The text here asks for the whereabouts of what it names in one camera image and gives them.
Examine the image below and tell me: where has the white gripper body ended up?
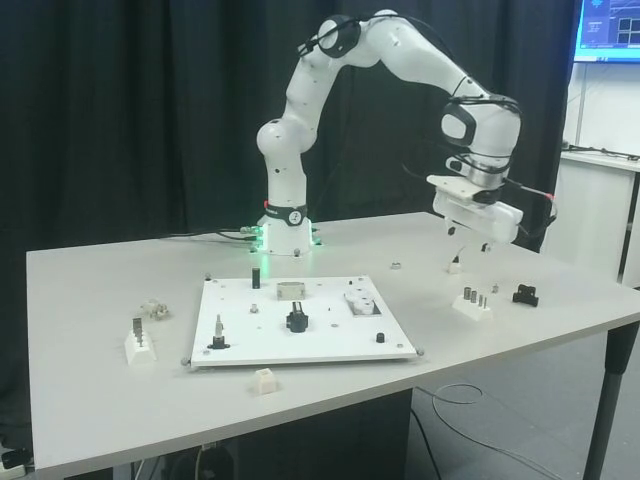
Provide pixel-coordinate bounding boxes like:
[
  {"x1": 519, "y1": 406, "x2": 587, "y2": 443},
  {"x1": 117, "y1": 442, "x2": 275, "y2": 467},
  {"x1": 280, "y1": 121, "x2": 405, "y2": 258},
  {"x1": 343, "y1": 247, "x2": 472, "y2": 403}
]
[{"x1": 432, "y1": 187, "x2": 525, "y2": 245}]

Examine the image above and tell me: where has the flat white wrist plate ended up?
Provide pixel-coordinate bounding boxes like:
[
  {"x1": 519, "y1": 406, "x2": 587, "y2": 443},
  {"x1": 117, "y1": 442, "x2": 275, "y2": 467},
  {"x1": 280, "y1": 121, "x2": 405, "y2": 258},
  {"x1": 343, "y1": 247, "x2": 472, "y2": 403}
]
[{"x1": 426, "y1": 173, "x2": 482, "y2": 205}]

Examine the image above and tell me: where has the thin black rod red tag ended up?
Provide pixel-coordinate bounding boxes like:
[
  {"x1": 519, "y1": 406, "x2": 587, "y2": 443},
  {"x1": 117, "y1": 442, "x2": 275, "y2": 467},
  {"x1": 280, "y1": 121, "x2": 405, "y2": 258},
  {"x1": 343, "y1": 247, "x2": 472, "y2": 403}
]
[{"x1": 503, "y1": 177, "x2": 559, "y2": 236}]

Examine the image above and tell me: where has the black D-SUB plug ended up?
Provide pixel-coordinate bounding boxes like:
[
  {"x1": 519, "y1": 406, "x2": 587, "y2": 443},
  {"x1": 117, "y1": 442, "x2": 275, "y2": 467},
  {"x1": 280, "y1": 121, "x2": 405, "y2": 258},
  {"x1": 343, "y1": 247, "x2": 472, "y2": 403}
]
[{"x1": 511, "y1": 283, "x2": 542, "y2": 308}]

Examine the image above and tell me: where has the white round peg holder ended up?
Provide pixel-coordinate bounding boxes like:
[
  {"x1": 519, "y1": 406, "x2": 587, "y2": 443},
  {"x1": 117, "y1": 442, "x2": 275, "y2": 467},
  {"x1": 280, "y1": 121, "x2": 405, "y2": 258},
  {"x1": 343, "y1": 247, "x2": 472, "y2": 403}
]
[{"x1": 452, "y1": 294, "x2": 494, "y2": 324}]

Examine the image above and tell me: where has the white cabinet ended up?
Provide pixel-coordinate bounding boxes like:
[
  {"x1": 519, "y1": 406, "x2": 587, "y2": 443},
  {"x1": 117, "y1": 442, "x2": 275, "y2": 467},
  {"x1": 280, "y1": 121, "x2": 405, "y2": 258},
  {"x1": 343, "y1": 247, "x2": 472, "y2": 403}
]
[{"x1": 542, "y1": 147, "x2": 640, "y2": 291}]

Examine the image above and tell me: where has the white task board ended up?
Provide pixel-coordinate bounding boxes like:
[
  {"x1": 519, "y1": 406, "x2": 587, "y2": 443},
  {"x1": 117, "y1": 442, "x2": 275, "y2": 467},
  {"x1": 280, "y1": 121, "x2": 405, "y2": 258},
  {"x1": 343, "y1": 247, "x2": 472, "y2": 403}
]
[{"x1": 187, "y1": 275, "x2": 425, "y2": 372}]

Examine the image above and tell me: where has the dark table leg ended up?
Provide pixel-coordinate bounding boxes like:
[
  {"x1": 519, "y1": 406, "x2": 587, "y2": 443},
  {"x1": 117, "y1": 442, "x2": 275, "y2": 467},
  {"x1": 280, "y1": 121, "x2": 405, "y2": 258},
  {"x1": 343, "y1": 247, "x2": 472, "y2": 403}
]
[{"x1": 582, "y1": 327, "x2": 634, "y2": 480}]

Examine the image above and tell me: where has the blue screen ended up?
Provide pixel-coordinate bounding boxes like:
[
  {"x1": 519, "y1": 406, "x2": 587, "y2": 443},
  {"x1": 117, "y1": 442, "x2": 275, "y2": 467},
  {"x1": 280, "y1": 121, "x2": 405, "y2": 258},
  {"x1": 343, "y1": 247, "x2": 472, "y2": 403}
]
[{"x1": 572, "y1": 0, "x2": 640, "y2": 64}]

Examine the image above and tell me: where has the white cube holder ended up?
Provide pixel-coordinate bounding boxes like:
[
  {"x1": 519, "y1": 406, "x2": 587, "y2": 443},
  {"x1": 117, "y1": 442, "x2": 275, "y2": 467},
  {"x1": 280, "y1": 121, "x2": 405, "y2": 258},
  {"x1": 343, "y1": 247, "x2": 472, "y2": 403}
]
[{"x1": 248, "y1": 368, "x2": 282, "y2": 398}]

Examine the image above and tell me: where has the black under-table cabinet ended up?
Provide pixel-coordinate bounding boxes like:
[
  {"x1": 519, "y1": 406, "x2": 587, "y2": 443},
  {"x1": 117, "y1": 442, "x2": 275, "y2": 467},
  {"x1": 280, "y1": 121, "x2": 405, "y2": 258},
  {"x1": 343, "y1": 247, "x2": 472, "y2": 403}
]
[{"x1": 132, "y1": 387, "x2": 416, "y2": 480}]

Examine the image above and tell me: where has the clear Ethernet plug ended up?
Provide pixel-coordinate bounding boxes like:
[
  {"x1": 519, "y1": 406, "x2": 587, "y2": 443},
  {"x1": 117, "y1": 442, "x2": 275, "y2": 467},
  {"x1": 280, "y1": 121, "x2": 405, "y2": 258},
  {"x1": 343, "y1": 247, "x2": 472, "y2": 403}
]
[{"x1": 141, "y1": 298, "x2": 174, "y2": 322}]

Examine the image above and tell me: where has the white square peg holder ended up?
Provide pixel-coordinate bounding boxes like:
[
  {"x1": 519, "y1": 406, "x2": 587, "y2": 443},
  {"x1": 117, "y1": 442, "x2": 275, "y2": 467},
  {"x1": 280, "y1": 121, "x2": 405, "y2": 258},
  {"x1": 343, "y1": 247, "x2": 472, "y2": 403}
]
[{"x1": 123, "y1": 333, "x2": 159, "y2": 369}]

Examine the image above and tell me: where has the black curtain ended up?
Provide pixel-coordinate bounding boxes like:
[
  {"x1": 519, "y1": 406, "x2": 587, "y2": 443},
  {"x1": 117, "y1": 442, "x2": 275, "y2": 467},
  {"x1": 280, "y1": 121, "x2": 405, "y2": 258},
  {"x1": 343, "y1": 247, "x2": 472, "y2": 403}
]
[{"x1": 0, "y1": 0, "x2": 576, "y2": 454}]

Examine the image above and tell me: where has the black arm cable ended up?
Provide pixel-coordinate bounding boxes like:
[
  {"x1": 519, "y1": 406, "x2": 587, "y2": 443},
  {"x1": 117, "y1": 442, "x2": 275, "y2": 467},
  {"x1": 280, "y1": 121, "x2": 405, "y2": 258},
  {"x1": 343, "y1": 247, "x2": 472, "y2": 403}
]
[{"x1": 298, "y1": 13, "x2": 521, "y2": 174}]

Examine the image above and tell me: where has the grey floor cable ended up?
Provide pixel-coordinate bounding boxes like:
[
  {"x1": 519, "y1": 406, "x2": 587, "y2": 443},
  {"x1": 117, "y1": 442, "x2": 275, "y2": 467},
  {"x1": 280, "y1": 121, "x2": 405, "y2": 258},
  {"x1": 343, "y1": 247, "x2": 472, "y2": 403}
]
[{"x1": 412, "y1": 382, "x2": 596, "y2": 474}]

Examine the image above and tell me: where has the black base cable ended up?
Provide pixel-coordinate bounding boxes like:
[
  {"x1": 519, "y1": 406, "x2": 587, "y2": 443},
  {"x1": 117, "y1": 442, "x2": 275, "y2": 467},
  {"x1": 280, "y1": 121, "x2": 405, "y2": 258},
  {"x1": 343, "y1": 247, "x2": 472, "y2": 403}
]
[{"x1": 172, "y1": 227, "x2": 261, "y2": 239}]

